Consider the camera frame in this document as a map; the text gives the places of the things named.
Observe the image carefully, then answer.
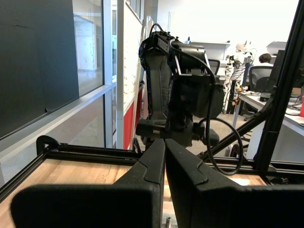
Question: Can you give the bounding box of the black computer monitor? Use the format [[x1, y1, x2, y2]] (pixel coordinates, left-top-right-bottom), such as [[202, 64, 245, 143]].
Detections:
[[269, 49, 287, 83]]

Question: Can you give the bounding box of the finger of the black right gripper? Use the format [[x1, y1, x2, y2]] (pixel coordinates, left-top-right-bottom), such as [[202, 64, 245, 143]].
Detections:
[[166, 118, 181, 144], [179, 118, 194, 148]]

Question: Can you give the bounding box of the looped black camera cable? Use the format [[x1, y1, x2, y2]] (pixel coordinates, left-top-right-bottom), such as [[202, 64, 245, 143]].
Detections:
[[170, 39, 245, 177]]

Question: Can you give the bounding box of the white cabinet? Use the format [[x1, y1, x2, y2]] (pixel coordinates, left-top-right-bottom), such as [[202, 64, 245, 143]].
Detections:
[[189, 40, 231, 61]]

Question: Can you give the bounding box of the grey aluminium window frame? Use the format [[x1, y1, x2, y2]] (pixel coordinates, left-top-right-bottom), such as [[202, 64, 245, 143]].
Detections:
[[0, 0, 117, 188]]

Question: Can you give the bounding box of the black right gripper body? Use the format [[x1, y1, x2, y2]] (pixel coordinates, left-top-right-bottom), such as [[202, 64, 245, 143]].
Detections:
[[135, 111, 220, 146]]

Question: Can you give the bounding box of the person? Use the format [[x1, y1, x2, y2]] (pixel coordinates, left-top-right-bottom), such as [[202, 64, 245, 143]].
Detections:
[[228, 42, 253, 114], [258, 53, 274, 67]]

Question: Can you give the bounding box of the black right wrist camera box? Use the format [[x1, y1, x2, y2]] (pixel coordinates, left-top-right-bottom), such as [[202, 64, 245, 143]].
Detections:
[[174, 75, 226, 119]]

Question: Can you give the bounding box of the white office desk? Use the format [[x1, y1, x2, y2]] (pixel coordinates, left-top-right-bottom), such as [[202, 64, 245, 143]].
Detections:
[[234, 91, 304, 167]]

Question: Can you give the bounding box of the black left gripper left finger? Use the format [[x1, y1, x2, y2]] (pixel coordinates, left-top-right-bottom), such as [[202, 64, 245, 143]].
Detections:
[[10, 139, 166, 228]]

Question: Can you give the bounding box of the black office chair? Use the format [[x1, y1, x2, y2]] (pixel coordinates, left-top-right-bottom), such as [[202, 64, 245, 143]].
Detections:
[[208, 59, 221, 77], [248, 66, 276, 94]]

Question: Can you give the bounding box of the white partition with red base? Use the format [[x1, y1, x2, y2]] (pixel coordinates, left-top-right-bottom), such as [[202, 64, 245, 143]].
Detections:
[[116, 0, 149, 151]]

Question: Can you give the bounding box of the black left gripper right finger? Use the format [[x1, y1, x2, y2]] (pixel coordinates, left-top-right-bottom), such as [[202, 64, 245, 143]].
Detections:
[[165, 139, 304, 228]]

